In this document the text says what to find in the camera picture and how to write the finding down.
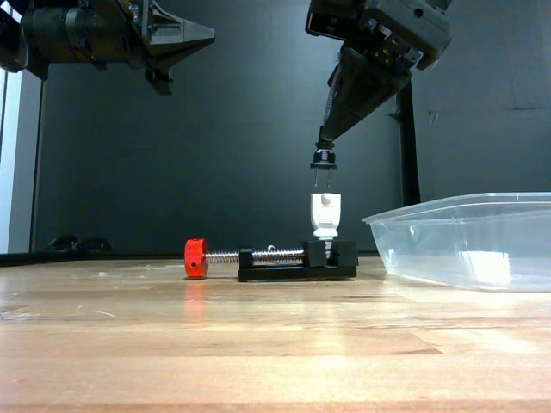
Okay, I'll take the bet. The white receptacle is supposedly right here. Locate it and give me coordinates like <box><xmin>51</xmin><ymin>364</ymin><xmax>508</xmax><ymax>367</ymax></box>
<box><xmin>309</xmin><ymin>192</ymin><xmax>344</xmax><ymax>259</ymax></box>

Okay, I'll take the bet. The black power plug braided cord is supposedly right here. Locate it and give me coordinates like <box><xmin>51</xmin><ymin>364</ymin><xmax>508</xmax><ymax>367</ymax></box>
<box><xmin>309</xmin><ymin>68</ymin><xmax>344</xmax><ymax>189</ymax></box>

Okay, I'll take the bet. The clear plastic tub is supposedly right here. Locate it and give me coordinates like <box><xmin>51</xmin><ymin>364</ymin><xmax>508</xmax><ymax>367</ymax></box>
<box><xmin>361</xmin><ymin>191</ymin><xmax>551</xmax><ymax>293</ymax></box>

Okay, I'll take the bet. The black vise orange knob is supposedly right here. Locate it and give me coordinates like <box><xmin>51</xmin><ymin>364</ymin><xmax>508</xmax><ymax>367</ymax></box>
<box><xmin>183</xmin><ymin>237</ymin><xmax>359</xmax><ymax>284</ymax></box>

